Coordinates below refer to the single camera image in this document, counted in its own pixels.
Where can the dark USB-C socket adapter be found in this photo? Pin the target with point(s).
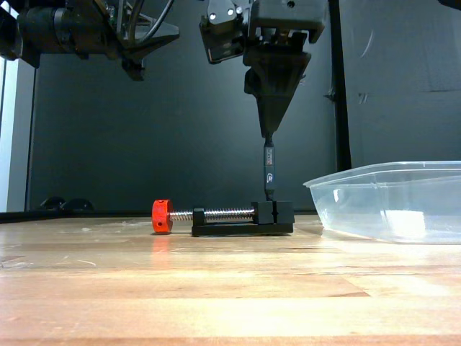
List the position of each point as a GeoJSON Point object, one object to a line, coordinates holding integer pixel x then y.
{"type": "Point", "coordinates": [270, 182]}

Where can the clear plastic tub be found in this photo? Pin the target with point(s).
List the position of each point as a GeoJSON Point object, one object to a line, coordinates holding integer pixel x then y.
{"type": "Point", "coordinates": [360, 216]}

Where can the black arched bracket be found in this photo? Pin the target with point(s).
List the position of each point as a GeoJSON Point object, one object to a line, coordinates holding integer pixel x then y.
{"type": "Point", "coordinates": [52, 203]}
{"type": "Point", "coordinates": [77, 204]}

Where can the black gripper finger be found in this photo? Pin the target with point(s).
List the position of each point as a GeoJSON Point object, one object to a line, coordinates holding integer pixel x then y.
{"type": "Point", "coordinates": [249, 83]}
{"type": "Point", "coordinates": [164, 36]}
{"type": "Point", "coordinates": [275, 86]}
{"type": "Point", "coordinates": [135, 70]}

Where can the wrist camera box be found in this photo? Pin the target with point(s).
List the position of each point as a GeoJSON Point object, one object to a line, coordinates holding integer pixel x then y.
{"type": "Point", "coordinates": [223, 36]}

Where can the small white block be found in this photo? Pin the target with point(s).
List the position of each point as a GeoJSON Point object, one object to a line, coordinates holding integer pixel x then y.
{"type": "Point", "coordinates": [403, 223]}

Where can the black vise with orange knob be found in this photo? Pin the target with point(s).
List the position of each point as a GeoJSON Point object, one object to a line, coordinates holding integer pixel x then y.
{"type": "Point", "coordinates": [277, 214]}

